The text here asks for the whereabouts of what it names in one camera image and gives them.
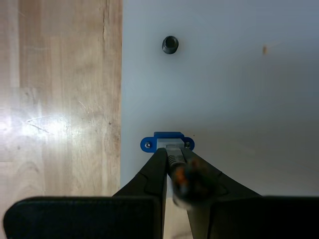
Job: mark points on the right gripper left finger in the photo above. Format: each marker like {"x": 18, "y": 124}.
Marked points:
{"x": 99, "y": 216}

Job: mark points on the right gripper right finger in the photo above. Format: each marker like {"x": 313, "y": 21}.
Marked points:
{"x": 249, "y": 216}

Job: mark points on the grey rj45 socket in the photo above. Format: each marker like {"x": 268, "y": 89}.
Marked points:
{"x": 164, "y": 143}

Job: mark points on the white board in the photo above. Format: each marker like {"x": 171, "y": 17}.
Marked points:
{"x": 224, "y": 99}

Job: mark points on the small blue rj45 mount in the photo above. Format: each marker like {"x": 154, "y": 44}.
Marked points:
{"x": 167, "y": 135}

